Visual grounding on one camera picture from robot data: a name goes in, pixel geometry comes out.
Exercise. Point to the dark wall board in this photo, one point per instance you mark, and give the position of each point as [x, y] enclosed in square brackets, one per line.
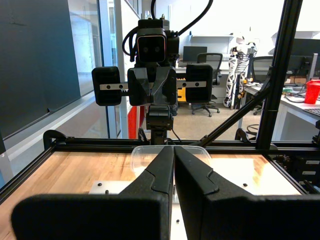
[37, 62]

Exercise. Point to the red cabinet panel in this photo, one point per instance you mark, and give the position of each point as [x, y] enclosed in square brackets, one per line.
[133, 122]

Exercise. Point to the black computer monitor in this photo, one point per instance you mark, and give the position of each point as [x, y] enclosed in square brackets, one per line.
[308, 47]
[195, 53]

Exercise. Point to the red plastic bucket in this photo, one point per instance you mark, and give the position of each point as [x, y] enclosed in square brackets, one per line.
[312, 92]

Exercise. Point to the black frame clamp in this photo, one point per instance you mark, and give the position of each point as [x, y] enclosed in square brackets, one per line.
[47, 137]
[241, 132]

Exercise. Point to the brown cardboard box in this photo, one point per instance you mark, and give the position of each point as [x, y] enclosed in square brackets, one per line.
[298, 80]

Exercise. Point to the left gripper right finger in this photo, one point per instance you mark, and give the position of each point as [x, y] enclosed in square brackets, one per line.
[250, 220]

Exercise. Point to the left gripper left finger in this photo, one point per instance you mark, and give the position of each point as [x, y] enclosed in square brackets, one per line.
[100, 217]

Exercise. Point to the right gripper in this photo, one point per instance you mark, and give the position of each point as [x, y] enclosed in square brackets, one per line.
[107, 75]

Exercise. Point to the black electronics box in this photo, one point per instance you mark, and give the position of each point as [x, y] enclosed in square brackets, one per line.
[300, 165]

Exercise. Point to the yellow black tool case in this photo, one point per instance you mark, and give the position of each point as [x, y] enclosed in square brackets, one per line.
[181, 96]

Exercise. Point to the black office chair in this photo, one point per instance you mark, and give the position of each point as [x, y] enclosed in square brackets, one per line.
[261, 70]
[203, 107]

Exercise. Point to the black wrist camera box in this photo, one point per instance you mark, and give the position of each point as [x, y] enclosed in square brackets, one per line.
[151, 45]

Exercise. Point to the white desk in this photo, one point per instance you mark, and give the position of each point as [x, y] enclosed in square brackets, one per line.
[290, 125]

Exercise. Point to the black aluminium frame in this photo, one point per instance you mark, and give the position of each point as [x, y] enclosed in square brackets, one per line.
[100, 142]

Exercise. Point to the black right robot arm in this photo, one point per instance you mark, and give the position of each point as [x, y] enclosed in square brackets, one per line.
[160, 120]

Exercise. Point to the white board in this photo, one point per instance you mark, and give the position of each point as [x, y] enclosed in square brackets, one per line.
[105, 187]

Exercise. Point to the clear plastic tub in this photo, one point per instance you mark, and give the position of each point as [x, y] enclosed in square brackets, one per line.
[140, 157]

